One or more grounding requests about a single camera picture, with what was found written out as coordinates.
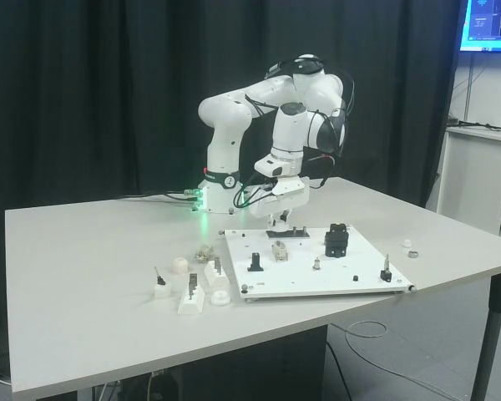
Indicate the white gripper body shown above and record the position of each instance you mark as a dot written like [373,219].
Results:
[284,204]

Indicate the white large gear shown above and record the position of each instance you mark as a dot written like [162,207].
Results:
[278,228]

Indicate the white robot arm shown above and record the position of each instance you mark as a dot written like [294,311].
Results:
[223,138]

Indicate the white medium gear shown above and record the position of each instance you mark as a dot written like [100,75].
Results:
[220,297]

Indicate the white small gear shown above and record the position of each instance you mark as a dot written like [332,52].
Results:
[407,243]

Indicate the grey waterproof plug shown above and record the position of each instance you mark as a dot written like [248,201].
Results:
[279,252]

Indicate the thin black rod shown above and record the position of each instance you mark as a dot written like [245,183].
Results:
[326,177]

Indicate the metal BNC plug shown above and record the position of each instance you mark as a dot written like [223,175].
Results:
[316,265]

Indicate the black D-SUB plug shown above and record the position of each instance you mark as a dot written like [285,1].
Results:
[337,246]

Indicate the white task board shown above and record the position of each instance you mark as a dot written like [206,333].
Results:
[300,275]

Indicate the metal round peg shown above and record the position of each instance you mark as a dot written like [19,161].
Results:
[218,266]

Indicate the white peg holder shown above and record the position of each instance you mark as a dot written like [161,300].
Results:
[212,276]
[190,307]

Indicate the white cube holder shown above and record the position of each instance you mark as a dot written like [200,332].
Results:
[179,266]

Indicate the metal square peg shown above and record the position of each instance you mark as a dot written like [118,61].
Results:
[192,286]

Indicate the black USB plug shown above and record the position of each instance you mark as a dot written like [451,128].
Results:
[385,274]

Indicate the small black plug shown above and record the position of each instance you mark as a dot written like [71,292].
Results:
[162,280]

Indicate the white round holder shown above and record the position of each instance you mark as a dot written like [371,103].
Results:
[162,291]

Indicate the small metal nut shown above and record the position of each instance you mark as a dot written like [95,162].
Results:
[413,253]

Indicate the black controller box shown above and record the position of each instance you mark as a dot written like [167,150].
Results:
[234,367]

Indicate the white cabinet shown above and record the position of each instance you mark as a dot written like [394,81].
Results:
[472,175]

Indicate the black curtain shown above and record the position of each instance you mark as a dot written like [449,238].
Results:
[87,83]

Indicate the dark grey table leg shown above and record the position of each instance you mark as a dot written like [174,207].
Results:
[490,334]

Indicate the blue screen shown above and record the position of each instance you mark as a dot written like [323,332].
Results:
[488,25]

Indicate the small white camera box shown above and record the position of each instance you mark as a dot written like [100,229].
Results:
[267,165]

